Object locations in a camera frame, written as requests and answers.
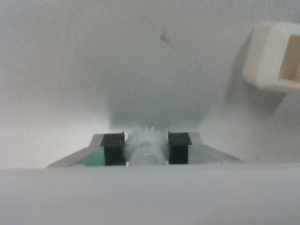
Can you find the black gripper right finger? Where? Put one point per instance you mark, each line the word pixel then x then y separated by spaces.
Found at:
pixel 178 150

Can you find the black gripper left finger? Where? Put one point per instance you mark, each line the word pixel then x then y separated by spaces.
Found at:
pixel 113 150

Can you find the white small gear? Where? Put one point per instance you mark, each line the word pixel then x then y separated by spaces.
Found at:
pixel 146 152

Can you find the small white cube holder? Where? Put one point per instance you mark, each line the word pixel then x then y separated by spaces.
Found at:
pixel 264 58

